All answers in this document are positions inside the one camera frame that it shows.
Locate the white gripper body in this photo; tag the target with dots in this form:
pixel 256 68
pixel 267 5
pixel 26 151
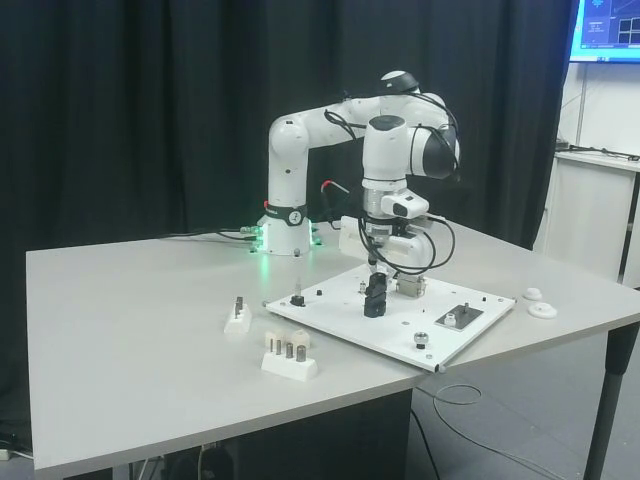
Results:
pixel 350 232

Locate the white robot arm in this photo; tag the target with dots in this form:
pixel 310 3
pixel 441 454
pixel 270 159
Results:
pixel 290 150

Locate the large metal round peg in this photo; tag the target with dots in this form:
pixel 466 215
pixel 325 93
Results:
pixel 301 354

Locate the white round peg holder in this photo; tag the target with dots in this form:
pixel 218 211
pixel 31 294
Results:
pixel 287 369

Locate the black curtain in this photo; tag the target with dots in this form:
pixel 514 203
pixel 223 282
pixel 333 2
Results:
pixel 150 100

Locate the white medium gear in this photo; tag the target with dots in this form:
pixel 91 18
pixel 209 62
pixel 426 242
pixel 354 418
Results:
pixel 532 294

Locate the white power strip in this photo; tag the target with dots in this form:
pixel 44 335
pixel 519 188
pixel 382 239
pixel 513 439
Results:
pixel 4 454

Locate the blue screen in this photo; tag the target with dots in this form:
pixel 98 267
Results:
pixel 607 30

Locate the medium metal round peg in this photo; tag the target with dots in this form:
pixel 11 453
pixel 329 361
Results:
pixel 289 350

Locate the small black plug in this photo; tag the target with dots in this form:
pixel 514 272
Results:
pixel 298 300

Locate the metal square peg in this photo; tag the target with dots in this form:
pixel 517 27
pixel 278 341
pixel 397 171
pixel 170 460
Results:
pixel 239 305

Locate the black D-SUB plug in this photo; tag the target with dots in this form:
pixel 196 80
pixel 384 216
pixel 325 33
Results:
pixel 376 290

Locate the small white holder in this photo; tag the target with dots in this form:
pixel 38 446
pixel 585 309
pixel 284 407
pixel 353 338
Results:
pixel 285 334

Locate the black table leg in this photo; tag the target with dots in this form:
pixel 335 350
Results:
pixel 607 400

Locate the white large gear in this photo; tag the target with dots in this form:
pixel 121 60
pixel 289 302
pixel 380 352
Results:
pixel 542 310

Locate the white cabinet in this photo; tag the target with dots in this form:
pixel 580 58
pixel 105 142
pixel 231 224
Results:
pixel 590 215

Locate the black round waterproof plug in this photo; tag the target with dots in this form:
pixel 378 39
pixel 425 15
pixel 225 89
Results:
pixel 421 341

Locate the white task board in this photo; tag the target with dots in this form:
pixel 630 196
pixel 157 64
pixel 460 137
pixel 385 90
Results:
pixel 350 325

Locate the white sensor box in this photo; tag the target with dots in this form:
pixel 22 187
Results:
pixel 405 206

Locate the white square peg holder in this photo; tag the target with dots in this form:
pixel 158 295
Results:
pixel 237 324

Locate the white small gear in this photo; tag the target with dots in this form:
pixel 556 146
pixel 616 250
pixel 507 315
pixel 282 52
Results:
pixel 452 319

